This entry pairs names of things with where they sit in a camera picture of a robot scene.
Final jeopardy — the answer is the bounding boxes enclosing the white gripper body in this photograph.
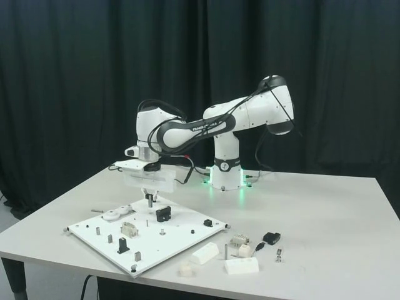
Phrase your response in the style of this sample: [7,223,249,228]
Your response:
[121,168,178,193]

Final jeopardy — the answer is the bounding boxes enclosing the white long peg holder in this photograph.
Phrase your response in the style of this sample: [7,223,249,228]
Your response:
[190,242,219,265]
[224,256,260,276]

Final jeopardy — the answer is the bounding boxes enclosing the white task board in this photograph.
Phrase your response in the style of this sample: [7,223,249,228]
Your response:
[63,199,233,278]

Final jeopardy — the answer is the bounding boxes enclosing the black USB plug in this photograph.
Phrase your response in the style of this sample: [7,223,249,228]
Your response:
[262,231,282,246]

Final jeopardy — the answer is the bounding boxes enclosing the black curtains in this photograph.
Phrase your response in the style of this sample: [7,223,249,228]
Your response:
[0,0,400,209]

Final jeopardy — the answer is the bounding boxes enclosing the dark table leg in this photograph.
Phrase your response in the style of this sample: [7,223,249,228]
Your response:
[0,256,26,300]

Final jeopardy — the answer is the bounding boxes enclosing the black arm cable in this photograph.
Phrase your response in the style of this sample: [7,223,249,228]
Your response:
[138,76,303,156]

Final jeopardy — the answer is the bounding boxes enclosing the black cable under table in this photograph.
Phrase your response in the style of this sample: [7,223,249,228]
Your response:
[81,274,96,300]

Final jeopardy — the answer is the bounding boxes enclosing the black base cable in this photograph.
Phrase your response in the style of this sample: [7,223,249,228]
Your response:
[244,124,278,182]

